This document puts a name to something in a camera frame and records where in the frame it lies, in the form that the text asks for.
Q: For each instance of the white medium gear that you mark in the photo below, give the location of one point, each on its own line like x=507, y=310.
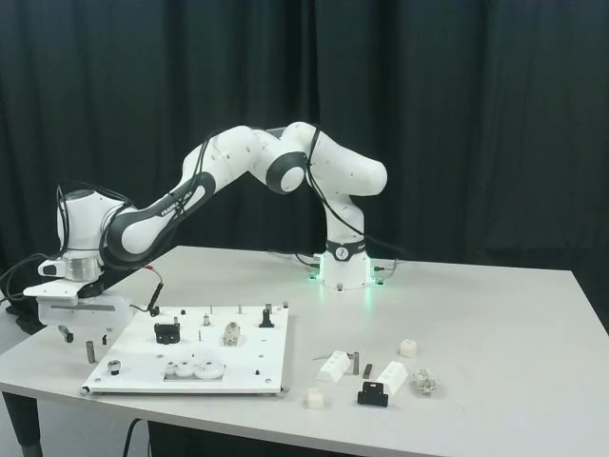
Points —
x=183, y=369

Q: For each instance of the black D-SUB plug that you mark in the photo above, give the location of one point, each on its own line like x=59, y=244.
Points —
x=368, y=395

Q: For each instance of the black curtain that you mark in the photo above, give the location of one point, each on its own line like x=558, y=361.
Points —
x=428, y=71

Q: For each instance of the small white cube block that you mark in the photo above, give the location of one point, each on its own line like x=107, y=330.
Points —
x=315, y=398

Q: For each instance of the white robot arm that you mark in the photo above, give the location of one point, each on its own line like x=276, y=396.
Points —
x=228, y=157

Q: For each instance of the beige metal waterproof plug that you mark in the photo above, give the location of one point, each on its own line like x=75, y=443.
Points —
x=424, y=382

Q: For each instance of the white small gear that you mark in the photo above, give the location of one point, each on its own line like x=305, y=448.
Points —
x=170, y=367

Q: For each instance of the thin black rod red tag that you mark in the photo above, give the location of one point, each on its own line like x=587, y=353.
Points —
x=156, y=295

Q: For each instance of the white task board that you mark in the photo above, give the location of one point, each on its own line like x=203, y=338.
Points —
x=143, y=352

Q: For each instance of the slim metal round peg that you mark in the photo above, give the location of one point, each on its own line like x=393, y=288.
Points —
x=354, y=364

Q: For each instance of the black box under table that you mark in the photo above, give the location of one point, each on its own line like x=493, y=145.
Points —
x=214, y=443

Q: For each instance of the dark metal square peg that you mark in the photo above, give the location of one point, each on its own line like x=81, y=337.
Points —
x=367, y=370

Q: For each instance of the dark table leg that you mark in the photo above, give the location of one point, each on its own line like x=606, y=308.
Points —
x=21, y=421

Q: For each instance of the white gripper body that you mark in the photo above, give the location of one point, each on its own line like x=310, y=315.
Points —
x=95, y=316

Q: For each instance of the white peg holder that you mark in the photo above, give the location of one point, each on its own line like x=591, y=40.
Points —
x=392, y=376
x=333, y=369

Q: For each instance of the large metal round peg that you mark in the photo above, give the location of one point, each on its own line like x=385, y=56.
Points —
x=89, y=352

